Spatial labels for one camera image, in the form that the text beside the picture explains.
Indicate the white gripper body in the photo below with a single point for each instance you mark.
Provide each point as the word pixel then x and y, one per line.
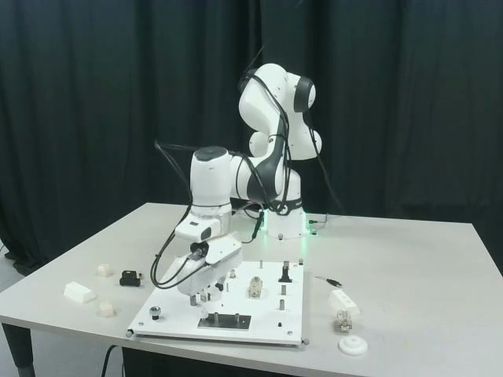
pixel 196 279

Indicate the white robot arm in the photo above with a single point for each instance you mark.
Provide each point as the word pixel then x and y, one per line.
pixel 255 102

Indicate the white small gear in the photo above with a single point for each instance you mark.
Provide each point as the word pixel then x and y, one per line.
pixel 204 315

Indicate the white large gear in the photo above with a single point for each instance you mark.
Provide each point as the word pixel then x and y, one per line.
pixel 353 345

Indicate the metal round peg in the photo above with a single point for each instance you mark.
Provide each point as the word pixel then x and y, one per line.
pixel 192 301

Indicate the white task board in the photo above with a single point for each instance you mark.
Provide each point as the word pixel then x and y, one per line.
pixel 259 314

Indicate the silver black waterproof plug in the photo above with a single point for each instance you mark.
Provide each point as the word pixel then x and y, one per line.
pixel 155 312

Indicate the black D-SUB plug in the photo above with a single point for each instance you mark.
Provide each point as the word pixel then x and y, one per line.
pixel 129 278

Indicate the small white holder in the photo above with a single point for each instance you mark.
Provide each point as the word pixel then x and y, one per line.
pixel 107 309
pixel 104 271

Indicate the thin black probe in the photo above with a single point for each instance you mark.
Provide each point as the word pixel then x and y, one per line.
pixel 332 281

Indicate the long white holder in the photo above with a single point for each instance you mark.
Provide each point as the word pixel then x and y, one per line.
pixel 78 292

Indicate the white holder with three holes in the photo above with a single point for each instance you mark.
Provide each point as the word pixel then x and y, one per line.
pixel 344 302

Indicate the beige metal plug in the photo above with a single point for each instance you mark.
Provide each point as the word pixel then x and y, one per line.
pixel 344 321

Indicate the dark table leg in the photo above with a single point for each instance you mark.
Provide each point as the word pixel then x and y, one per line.
pixel 17 349

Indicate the black curtain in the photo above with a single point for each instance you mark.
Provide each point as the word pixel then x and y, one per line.
pixel 118 98

